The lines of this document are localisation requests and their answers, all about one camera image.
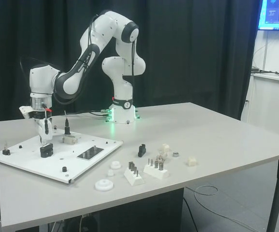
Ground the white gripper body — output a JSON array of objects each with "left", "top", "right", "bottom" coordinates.
[{"left": 33, "top": 117, "right": 54, "bottom": 142}]

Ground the thin black rod red tag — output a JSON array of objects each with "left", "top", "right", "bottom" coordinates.
[{"left": 42, "top": 103, "right": 53, "bottom": 135}]

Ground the flat white mounting plate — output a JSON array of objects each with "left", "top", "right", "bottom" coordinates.
[{"left": 19, "top": 105, "right": 32, "bottom": 119}]

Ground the white task board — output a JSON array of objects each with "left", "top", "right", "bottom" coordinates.
[{"left": 0, "top": 127, "right": 124, "bottom": 186}]

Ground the white large gear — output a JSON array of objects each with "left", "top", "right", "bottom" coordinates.
[{"left": 95, "top": 179, "right": 115, "bottom": 193}]

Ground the black curtain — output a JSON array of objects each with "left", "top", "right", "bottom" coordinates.
[{"left": 0, "top": 0, "right": 260, "bottom": 123}]

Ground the white square peg holder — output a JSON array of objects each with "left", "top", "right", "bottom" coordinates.
[{"left": 124, "top": 167, "right": 145, "bottom": 187}]

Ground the black D-SUB plug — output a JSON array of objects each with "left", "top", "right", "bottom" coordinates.
[{"left": 137, "top": 143, "right": 147, "bottom": 158}]

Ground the white round peg holder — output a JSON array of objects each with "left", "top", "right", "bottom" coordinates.
[{"left": 143, "top": 165, "right": 169, "bottom": 180}]

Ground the white cube holder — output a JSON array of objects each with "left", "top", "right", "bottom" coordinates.
[{"left": 186, "top": 156, "right": 198, "bottom": 167}]

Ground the white cabinet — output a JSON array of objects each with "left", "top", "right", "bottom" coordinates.
[{"left": 240, "top": 71, "right": 279, "bottom": 140}]

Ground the blue screen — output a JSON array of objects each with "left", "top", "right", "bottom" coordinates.
[{"left": 258, "top": 0, "right": 279, "bottom": 31}]

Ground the silver wrist ring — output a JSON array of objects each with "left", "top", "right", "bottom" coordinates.
[{"left": 30, "top": 97, "right": 51, "bottom": 110}]

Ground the black plug with thin cable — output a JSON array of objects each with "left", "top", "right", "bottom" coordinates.
[{"left": 64, "top": 110, "right": 72, "bottom": 135}]

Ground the black base cable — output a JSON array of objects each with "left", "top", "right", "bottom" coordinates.
[{"left": 71, "top": 110, "right": 111, "bottom": 120}]

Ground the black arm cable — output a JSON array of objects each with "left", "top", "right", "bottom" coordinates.
[{"left": 19, "top": 14, "right": 137, "bottom": 105}]

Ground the grey floor cable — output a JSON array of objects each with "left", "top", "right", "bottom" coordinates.
[{"left": 182, "top": 185, "right": 279, "bottom": 232}]

